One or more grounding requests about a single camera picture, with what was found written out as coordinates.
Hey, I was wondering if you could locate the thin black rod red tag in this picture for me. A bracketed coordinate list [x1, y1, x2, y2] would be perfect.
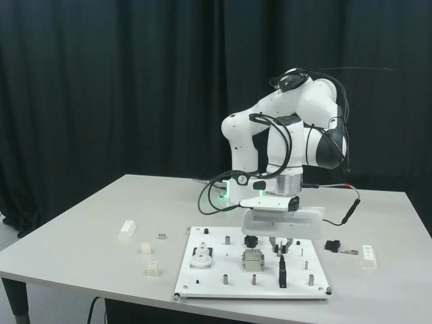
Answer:
[301, 182, 361, 226]

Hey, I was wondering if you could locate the long white holder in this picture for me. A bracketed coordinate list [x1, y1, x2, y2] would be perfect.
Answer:
[117, 219, 138, 241]
[360, 244, 377, 269]

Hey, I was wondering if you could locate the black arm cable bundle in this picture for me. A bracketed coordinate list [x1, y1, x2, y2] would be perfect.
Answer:
[269, 67, 352, 173]

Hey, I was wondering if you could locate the dark table leg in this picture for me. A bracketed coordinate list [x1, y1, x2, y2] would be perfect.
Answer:
[2, 269, 30, 324]

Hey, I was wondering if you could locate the black curtain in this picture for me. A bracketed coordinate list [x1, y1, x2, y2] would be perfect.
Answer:
[0, 0, 432, 237]

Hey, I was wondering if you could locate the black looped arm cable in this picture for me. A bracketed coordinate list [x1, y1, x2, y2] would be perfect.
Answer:
[198, 171, 244, 216]

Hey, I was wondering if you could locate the thin black cable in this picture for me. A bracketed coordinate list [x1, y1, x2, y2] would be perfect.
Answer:
[317, 66, 396, 73]

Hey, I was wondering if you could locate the white task board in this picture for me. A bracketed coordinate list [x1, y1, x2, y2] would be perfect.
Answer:
[172, 225, 333, 293]

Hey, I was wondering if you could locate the white large gear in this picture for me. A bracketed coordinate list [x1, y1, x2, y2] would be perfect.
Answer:
[190, 253, 215, 270]

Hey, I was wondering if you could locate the black floor cable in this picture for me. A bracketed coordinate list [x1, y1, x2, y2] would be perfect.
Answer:
[88, 296, 104, 324]

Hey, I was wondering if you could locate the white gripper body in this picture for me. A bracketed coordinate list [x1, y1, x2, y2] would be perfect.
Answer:
[241, 206, 325, 241]

